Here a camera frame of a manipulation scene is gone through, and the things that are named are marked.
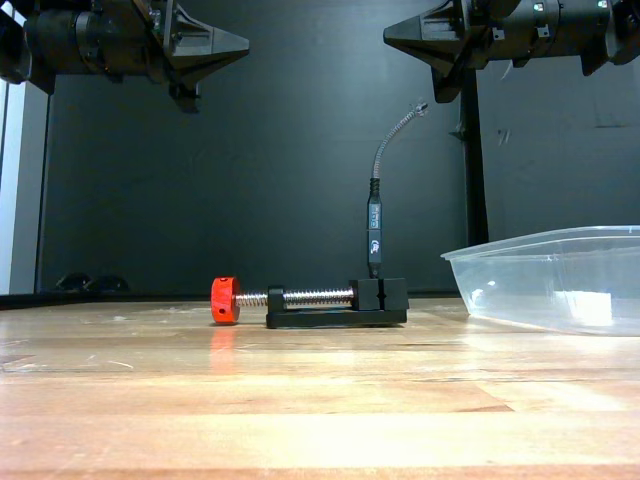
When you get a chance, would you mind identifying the black vise with orange knob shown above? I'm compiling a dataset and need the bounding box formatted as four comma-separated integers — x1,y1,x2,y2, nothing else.
209,276,410,330

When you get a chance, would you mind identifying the USB-C connector with braided cable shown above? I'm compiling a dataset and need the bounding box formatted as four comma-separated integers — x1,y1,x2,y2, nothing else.
367,101,430,232

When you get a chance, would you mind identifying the black wall post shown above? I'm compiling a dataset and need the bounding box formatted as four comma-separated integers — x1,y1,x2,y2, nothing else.
448,68,490,247

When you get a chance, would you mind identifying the clear plastic tub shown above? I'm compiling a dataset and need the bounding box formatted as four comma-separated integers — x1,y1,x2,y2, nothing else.
439,224,640,337

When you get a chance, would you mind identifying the black USB-C socket adapter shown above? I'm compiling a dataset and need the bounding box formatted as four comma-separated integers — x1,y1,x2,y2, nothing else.
363,228,387,280

